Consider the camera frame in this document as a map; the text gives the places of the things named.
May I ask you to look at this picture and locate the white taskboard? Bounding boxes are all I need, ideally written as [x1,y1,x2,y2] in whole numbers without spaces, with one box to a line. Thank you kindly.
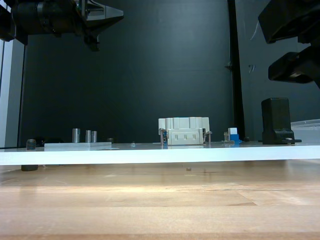
[0,143,320,166]

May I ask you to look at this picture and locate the black plastic connector block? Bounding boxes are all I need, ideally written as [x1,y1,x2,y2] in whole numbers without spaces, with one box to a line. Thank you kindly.
[260,97,303,145]

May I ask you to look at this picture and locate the silver connector screw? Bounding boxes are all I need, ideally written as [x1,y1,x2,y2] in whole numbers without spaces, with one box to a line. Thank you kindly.
[204,130,214,146]
[159,127,167,149]

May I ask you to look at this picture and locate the clear plastic tub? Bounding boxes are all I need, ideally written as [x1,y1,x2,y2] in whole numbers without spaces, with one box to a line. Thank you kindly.
[289,119,320,141]

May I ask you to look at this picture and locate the small blue white socket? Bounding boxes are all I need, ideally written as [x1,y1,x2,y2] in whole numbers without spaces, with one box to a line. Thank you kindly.
[226,127,241,145]

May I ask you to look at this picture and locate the beige connector housing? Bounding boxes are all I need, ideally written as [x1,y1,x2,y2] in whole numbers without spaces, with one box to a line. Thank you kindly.
[158,116,210,146]

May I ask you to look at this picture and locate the black wall post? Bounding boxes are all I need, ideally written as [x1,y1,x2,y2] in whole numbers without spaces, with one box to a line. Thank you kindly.
[226,0,246,146]

